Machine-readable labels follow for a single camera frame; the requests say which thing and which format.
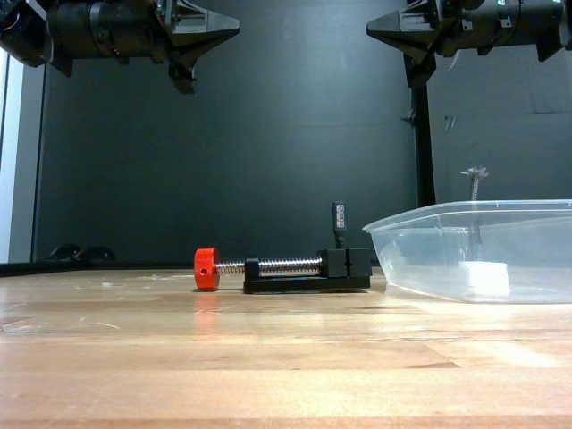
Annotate small white block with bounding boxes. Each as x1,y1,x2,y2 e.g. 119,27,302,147
458,262,511,297

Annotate black clamp with red knob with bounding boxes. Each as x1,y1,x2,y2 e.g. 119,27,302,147
193,201,373,295

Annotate clear plastic container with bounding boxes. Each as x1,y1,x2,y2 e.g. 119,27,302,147
361,198,572,306

